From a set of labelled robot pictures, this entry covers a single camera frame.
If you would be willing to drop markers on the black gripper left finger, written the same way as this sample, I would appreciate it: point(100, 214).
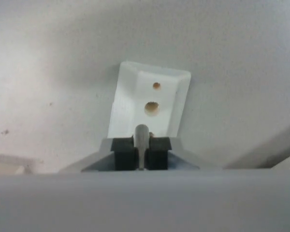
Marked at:
point(124, 157)

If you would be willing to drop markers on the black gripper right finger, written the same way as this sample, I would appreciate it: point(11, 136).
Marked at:
point(157, 157)

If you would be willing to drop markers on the white peg holder with holes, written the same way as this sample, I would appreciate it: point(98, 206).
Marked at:
point(125, 96)

